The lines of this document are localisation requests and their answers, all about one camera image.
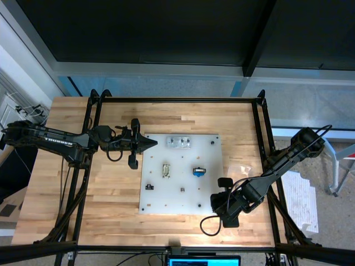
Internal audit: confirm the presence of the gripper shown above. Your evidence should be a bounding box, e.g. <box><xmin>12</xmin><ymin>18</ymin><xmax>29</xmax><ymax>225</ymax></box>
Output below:
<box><xmin>217</xmin><ymin>177</ymin><xmax>245</xmax><ymax>228</ymax></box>
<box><xmin>120</xmin><ymin>118</ymin><xmax>158</xmax><ymax>170</ymax></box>

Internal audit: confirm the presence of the aluminium block fixture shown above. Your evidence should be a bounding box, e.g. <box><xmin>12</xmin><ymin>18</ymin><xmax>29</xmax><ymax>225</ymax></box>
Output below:
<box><xmin>165</xmin><ymin>136</ymin><xmax>192</xmax><ymax>150</ymax></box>

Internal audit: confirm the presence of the clear plastic tub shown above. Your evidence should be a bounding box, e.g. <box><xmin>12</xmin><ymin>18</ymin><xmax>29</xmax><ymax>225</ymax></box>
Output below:
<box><xmin>227</xmin><ymin>163</ymin><xmax>253</xmax><ymax>181</ymax></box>

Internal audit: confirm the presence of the white task board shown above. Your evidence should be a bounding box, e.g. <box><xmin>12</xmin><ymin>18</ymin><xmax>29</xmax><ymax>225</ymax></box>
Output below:
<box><xmin>138</xmin><ymin>134</ymin><xmax>227</xmax><ymax>216</ymax></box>

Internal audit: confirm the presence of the screen with blue edge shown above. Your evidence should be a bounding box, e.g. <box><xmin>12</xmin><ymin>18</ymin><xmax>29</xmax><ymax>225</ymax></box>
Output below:
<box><xmin>165</xmin><ymin>254</ymin><xmax>241</xmax><ymax>266</ymax></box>

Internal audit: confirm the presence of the white foam block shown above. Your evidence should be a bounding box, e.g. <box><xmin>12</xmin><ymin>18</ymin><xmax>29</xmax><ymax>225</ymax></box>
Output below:
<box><xmin>280</xmin><ymin>169</ymin><xmax>320</xmax><ymax>237</ymax></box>

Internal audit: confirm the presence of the grey metal stand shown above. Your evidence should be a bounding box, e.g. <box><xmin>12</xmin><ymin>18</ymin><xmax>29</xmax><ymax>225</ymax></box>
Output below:
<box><xmin>323</xmin><ymin>137</ymin><xmax>355</xmax><ymax>198</ymax></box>

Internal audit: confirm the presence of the black box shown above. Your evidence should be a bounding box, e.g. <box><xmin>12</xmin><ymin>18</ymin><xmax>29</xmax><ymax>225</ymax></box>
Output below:
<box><xmin>0</xmin><ymin>145</ymin><xmax>38</xmax><ymax>204</ymax></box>

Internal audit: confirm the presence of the brown cardboard box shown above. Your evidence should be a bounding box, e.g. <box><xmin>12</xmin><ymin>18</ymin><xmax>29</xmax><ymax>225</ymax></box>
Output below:
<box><xmin>0</xmin><ymin>187</ymin><xmax>28</xmax><ymax>237</ymax></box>

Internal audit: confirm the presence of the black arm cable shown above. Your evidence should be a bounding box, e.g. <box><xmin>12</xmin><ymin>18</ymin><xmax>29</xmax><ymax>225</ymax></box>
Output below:
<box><xmin>106</xmin><ymin>138</ymin><xmax>125</xmax><ymax>162</ymax></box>
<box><xmin>200</xmin><ymin>178</ymin><xmax>245</xmax><ymax>237</ymax></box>

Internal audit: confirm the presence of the black aluminium frame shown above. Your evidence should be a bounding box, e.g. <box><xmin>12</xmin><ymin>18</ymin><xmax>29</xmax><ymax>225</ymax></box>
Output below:
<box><xmin>0</xmin><ymin>88</ymin><xmax>355</xmax><ymax>266</ymax></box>

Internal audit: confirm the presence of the black table-level camera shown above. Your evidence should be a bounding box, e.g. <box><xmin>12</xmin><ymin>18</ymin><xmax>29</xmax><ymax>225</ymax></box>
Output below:
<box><xmin>166</xmin><ymin>245</ymin><xmax>186</xmax><ymax>255</ymax></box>

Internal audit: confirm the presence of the grey metal window frame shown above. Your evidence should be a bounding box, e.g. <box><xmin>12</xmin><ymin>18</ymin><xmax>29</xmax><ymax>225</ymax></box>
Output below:
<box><xmin>0</xmin><ymin>0</ymin><xmax>355</xmax><ymax>96</ymax></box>

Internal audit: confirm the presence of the black backdrop post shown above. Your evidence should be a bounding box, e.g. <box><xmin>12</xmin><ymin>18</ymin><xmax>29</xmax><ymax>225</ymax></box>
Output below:
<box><xmin>242</xmin><ymin>0</ymin><xmax>278</xmax><ymax>78</ymax></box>

